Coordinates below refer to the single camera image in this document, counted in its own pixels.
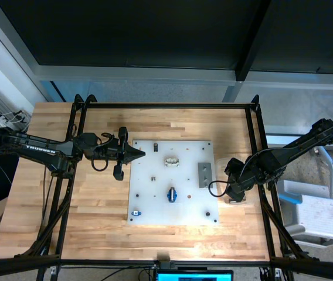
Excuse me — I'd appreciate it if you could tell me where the blue round holder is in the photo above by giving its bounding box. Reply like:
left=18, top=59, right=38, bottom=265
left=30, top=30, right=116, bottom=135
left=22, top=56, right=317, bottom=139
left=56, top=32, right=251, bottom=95
left=165, top=187, right=179, bottom=203

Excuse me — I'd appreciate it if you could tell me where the white cable bundle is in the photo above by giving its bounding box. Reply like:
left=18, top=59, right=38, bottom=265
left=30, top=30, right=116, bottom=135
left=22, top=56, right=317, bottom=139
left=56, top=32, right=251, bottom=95
left=0, top=109, right=28, bottom=125

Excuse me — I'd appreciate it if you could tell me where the black braided cable sleeve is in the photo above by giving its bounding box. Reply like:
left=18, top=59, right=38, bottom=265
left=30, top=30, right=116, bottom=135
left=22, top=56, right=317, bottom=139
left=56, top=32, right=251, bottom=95
left=91, top=152, right=110, bottom=173

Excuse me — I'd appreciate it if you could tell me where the white board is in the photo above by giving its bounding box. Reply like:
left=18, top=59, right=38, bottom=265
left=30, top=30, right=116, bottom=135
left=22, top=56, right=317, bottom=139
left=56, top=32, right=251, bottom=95
left=127, top=139, right=220, bottom=226

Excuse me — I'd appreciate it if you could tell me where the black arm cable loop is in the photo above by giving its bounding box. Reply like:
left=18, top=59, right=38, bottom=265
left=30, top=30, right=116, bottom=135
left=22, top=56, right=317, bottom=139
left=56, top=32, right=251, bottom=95
left=100, top=132, right=116, bottom=146
left=208, top=180, right=232, bottom=197

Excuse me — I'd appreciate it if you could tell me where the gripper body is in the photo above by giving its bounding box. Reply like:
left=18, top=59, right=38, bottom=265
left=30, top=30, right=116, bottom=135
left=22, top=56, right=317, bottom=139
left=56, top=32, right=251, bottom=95
left=104, top=126, right=129, bottom=181
left=223, top=157, right=247, bottom=205

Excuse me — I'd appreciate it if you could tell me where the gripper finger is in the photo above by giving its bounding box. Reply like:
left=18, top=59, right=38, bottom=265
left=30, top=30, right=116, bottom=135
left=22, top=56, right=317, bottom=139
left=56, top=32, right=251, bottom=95
left=127, top=153, right=146, bottom=166
left=127, top=142, right=147, bottom=155

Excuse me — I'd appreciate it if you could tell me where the grey metal plate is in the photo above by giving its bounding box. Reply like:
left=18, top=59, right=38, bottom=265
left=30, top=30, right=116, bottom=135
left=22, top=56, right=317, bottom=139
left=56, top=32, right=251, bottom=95
left=197, top=162, right=213, bottom=189

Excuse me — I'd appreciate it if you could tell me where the black table-level camera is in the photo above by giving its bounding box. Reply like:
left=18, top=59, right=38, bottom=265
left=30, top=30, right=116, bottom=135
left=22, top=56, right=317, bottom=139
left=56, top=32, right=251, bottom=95
left=158, top=253, right=172, bottom=269

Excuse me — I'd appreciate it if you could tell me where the grey white step stool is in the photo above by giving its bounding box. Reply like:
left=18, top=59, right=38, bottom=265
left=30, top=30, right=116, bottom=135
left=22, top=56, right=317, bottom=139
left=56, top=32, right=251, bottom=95
left=277, top=140, right=333, bottom=249

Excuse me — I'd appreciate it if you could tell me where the laptop with blue screen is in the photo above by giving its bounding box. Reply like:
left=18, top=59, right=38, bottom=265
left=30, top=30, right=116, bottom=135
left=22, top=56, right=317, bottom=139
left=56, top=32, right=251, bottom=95
left=154, top=268, right=234, bottom=281

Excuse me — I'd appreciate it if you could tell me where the black aluminium frame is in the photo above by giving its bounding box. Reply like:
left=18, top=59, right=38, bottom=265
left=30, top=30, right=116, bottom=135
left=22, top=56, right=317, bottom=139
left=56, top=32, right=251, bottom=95
left=0, top=93, right=333, bottom=281

